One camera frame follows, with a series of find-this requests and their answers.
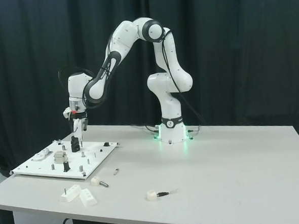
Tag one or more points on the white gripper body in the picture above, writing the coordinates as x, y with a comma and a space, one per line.
77, 129

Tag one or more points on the metal square peg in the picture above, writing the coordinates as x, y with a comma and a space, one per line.
81, 144

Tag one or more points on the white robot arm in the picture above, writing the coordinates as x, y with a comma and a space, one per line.
171, 110

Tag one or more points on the thick metal peg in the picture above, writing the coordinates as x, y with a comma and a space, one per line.
63, 148
80, 168

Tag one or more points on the white peg holder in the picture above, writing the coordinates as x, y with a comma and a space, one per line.
71, 194
88, 197

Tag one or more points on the white task board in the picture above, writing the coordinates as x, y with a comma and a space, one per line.
101, 155

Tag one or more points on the white medium gear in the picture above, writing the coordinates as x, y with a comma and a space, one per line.
46, 150

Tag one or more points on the small black plug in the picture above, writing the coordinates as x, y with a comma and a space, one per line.
66, 168

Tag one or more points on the small white bolt holder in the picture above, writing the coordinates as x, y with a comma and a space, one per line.
95, 181

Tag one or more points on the small white plug holder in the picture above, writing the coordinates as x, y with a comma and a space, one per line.
151, 195

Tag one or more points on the black curtains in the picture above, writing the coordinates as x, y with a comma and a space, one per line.
236, 35

